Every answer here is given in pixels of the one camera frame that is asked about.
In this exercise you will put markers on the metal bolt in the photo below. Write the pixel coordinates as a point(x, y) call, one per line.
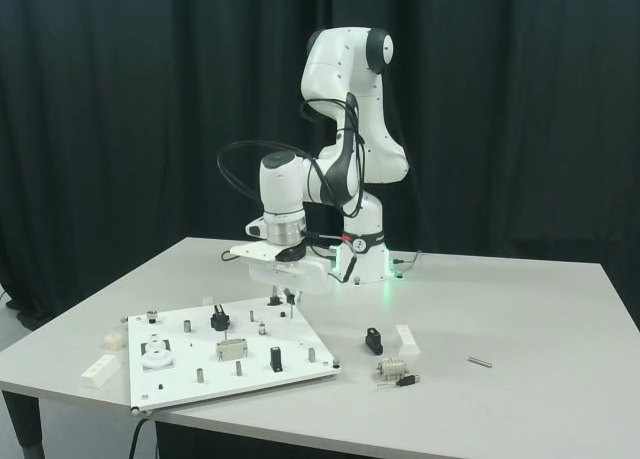
point(150, 316)

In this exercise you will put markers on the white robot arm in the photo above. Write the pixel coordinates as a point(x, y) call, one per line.
point(367, 104)

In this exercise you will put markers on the black waterproof plug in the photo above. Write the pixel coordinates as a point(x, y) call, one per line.
point(220, 320)

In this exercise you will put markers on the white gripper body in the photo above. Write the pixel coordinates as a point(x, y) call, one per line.
point(305, 274)

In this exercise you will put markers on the white large gear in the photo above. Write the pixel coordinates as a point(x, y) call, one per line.
point(159, 360)

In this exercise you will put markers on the dark table leg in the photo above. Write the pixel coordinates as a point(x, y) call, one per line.
point(20, 424)

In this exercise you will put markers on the long white peg holder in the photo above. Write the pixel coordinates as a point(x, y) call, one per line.
point(102, 371)

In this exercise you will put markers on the beige D-SUB plug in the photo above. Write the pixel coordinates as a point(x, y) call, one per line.
point(389, 370)

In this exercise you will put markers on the white small gear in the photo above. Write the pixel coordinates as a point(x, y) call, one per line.
point(155, 343)

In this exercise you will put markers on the white block holder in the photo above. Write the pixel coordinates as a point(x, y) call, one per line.
point(407, 339)

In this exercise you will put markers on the black Ethernet plug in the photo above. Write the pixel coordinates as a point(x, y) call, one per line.
point(374, 340)

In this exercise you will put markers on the black curtain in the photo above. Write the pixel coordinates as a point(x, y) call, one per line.
point(125, 104)

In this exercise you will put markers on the metal BNC plug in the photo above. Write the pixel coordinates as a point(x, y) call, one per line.
point(261, 328)

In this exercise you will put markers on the small white holder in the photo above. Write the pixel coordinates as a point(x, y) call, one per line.
point(114, 340)

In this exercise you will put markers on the white task board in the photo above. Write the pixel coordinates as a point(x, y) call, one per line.
point(225, 374)

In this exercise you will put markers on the black USB plug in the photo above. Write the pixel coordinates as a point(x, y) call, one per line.
point(407, 380)

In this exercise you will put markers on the thin black rod red tag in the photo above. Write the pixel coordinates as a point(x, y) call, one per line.
point(340, 241)

